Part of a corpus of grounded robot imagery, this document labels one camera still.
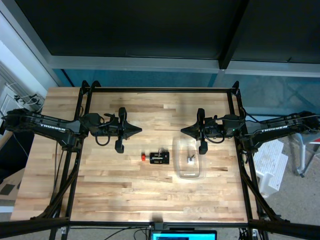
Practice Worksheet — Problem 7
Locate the clear plastic tub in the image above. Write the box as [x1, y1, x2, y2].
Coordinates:
[174, 138, 207, 181]

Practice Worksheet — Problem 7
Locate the laptop screen with blue edge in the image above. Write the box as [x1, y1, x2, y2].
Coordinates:
[150, 230, 218, 240]

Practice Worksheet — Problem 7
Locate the grey metal chair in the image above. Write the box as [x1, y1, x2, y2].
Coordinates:
[289, 132, 320, 179]

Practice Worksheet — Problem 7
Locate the black square pad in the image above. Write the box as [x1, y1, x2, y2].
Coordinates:
[0, 183, 15, 197]

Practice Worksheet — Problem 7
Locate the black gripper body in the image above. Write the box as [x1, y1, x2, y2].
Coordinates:
[98, 107, 129, 154]
[197, 108, 225, 155]

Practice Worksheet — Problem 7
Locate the cardboard box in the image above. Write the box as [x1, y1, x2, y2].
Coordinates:
[0, 167, 26, 201]

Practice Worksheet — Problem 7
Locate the white plastic step stool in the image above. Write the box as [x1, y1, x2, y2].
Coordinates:
[252, 138, 288, 200]

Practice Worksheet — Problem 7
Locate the black and white cable bundle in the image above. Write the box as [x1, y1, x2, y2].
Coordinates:
[13, 92, 43, 107]

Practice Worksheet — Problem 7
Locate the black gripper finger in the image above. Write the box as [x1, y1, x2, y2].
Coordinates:
[180, 129, 199, 140]
[126, 120, 143, 131]
[126, 129, 143, 140]
[180, 120, 199, 131]

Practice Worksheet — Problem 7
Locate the black clamp hub, red knob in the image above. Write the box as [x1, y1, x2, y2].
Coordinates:
[141, 148, 171, 166]

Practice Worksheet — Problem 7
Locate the black metal frame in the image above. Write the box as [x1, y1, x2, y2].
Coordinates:
[0, 79, 320, 240]

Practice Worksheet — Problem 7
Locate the black camera mount box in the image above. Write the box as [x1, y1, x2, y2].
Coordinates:
[149, 221, 168, 231]

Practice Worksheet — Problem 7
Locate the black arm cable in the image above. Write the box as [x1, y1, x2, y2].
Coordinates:
[94, 134, 111, 147]
[202, 116, 226, 145]

